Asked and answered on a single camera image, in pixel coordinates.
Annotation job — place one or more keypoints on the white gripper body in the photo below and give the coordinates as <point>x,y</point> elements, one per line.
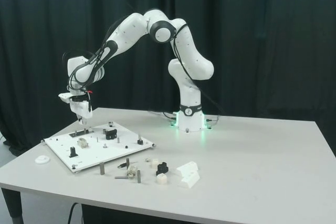
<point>82,108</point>

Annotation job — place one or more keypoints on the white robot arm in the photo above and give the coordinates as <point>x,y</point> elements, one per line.
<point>189,58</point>

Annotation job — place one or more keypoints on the white large gear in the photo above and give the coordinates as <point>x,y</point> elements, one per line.
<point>42,160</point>

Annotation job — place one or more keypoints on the white task board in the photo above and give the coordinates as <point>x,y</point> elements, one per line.
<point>89,153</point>

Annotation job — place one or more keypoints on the metal round peg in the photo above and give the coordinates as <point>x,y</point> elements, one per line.
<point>120,177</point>
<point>138,177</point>
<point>127,162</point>
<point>101,169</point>

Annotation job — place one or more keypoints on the small black plug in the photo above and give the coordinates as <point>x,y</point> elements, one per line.
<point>121,166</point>

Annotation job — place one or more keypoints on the beige D-SUB plug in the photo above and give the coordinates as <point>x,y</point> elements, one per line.
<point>130,172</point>

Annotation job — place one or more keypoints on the small white holder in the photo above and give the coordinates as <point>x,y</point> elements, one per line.
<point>154,162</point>
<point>162,179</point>

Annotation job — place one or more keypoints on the black table leg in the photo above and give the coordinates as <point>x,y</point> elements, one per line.
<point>10,205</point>

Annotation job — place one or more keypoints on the large black box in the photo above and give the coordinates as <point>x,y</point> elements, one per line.
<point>136,214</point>

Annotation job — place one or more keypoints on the large white holder block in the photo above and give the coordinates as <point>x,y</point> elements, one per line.
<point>189,181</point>
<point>187,168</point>

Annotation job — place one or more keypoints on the black curtain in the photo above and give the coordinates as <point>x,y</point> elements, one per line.
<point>262,37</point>

